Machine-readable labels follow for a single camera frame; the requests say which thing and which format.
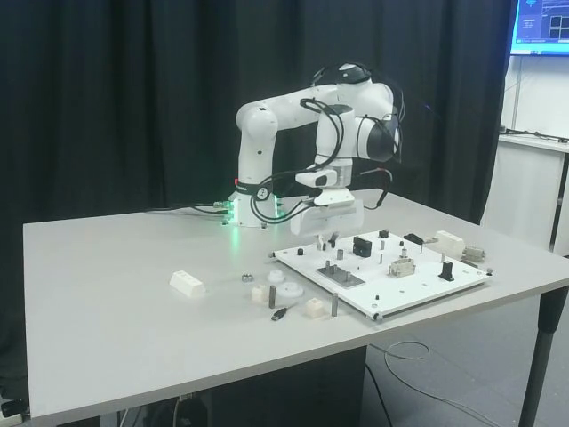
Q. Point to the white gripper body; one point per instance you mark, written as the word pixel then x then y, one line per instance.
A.
pixel 329 220

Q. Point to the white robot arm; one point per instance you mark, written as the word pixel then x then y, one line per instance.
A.
pixel 255 147

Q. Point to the white large gear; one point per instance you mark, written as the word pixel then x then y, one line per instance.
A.
pixel 291 291

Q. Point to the white medium gear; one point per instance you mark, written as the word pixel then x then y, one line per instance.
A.
pixel 276 276

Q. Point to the metal square peg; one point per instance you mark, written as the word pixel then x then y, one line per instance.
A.
pixel 333 304

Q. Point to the white square peg holder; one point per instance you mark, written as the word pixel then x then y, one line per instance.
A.
pixel 315 308

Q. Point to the metal round peg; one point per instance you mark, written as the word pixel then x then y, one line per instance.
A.
pixel 273 297

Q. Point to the small white peg holder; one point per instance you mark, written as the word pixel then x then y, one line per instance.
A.
pixel 259 295

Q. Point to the black USB plug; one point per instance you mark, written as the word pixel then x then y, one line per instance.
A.
pixel 279 314

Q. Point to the metal bolt nut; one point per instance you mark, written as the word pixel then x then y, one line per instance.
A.
pixel 247 278

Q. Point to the white task board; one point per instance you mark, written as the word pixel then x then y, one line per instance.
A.
pixel 413 289

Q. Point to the white plug holder block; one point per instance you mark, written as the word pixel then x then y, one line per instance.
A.
pixel 449 242

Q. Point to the white long holder block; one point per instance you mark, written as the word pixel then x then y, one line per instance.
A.
pixel 188 283

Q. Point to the grey D-SUB plug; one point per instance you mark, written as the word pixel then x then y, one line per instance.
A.
pixel 474 255

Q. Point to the black box under table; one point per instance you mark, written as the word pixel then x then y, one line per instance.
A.
pixel 284 391

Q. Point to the white cabinet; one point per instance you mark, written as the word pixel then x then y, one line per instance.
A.
pixel 529 195

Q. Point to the black curtain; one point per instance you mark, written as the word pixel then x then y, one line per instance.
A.
pixel 133 98

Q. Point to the black table leg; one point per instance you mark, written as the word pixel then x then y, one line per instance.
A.
pixel 543 356

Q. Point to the blue screen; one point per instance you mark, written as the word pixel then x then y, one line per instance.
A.
pixel 540 24

